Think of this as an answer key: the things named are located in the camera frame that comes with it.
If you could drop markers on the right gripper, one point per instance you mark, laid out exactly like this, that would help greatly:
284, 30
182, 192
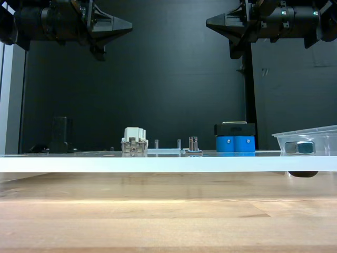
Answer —
254, 13

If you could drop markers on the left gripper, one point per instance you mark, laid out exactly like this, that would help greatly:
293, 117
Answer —
85, 10

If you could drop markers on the steel hex nut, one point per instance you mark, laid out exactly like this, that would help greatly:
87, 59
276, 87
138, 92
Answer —
306, 147
291, 147

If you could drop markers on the black block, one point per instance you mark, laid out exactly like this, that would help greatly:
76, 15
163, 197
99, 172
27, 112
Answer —
234, 129

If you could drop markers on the beige many-pin connector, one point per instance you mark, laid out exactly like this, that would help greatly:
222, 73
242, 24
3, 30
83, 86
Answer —
133, 139

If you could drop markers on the blue socket block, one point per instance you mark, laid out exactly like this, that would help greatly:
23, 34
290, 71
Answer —
225, 144
245, 144

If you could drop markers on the tall black fitting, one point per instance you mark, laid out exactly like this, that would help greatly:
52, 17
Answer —
61, 134

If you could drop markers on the short steel peg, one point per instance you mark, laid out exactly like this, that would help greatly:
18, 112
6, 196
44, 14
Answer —
179, 144
156, 144

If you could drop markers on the white task board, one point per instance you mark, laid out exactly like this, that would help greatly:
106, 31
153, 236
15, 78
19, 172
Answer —
158, 163

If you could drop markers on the clear plastic container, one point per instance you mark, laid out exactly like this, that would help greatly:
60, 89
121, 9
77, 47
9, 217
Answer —
326, 139

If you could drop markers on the black frame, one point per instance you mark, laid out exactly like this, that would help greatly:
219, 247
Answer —
250, 100

